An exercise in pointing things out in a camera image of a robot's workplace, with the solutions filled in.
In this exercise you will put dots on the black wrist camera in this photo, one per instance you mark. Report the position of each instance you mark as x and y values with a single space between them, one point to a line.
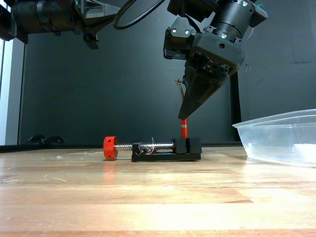
177 37

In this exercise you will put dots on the clear plastic tub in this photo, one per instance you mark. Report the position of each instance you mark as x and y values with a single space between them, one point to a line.
271 138

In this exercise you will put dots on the black vise with red knob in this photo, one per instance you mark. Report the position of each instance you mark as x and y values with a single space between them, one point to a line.
187 148

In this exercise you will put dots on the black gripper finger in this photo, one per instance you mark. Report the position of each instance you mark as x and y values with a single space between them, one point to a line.
98 23
109 11
202 91
188 79

